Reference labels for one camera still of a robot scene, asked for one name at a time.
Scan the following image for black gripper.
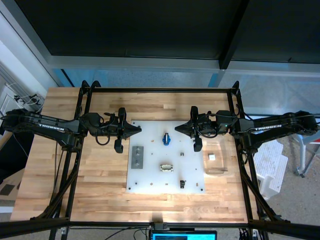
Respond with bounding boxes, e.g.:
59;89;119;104
174;106;213;153
106;107;143;154

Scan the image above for beige multi-pin connector housing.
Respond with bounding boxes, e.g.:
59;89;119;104
159;163;175;173

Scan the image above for white taskboard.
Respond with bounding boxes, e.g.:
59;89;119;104
126;119;206;195

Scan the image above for grey metal plate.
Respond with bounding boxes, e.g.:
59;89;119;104
130;145;145;171

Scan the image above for clear plastic tub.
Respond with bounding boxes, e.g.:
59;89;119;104
202;139;230;177

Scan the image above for white foam packaging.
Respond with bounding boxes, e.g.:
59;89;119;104
252;138;289;201

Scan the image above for laptop with blue screen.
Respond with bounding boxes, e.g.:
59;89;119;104
149;229;218;240

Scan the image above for grey metal stand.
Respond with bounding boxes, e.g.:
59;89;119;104
287;123;320;179

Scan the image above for brown cardboard box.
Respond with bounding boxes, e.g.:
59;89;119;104
0;167;26;213

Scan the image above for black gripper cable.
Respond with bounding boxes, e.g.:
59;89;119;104
196;112;220;139
95;133;111;147

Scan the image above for black aluminium table frame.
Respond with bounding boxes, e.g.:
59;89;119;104
0;79;320;240

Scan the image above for black table-level camera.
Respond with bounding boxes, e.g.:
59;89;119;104
151;218;167;231

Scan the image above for black wall post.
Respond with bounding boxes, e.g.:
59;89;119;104
219;0;251;70

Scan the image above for white cables with black plugs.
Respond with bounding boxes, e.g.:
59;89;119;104
12;92;45;107

